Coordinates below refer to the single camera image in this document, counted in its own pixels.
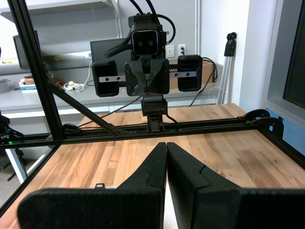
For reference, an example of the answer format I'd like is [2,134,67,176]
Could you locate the black aluminium frame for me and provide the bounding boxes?
[0,0,305,210]

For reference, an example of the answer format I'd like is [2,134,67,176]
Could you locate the blue panel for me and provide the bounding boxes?
[265,108,305,165]

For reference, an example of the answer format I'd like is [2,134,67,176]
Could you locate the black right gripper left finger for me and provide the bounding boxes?
[17,142,167,229]

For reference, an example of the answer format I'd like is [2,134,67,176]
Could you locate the white wall shelf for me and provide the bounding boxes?
[0,0,121,39]

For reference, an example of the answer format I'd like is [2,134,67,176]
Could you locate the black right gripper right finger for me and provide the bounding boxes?
[167,142,305,229]

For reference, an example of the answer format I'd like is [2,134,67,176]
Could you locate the black left arm cable bundle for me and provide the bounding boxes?
[104,38,132,58]

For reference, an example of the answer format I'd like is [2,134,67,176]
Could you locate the aluminium tripod with black head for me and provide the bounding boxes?
[218,32,238,105]

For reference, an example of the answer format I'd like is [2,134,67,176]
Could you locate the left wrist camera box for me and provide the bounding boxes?
[130,30,160,57]

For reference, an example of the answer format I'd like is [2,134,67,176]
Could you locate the white table leg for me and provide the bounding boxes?
[4,147,28,184]

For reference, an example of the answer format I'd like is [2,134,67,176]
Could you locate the black frame corner bracket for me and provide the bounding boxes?
[242,109,271,122]
[62,123,81,133]
[250,116,284,134]

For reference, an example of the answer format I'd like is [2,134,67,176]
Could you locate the dark computer monitor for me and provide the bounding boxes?
[90,39,132,64]
[13,30,39,70]

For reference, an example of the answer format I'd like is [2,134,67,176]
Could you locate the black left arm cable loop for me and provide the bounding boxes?
[156,13,176,46]

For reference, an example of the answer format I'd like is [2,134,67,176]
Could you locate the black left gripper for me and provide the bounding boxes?
[91,54,203,98]

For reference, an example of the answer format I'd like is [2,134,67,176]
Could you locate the brown wooden box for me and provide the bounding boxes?
[166,61,215,90]

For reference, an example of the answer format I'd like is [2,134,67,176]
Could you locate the grey desk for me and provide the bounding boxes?
[0,83,224,117]

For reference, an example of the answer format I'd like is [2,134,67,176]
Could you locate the black stand with green light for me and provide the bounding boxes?
[0,109,24,182]

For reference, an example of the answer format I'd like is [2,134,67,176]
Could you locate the stack of books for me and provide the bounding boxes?
[18,77,38,92]

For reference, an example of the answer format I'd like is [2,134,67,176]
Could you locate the black power cables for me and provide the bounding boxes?
[189,56,219,107]

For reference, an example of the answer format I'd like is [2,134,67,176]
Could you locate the white coiled cable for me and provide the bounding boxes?
[63,62,92,93]

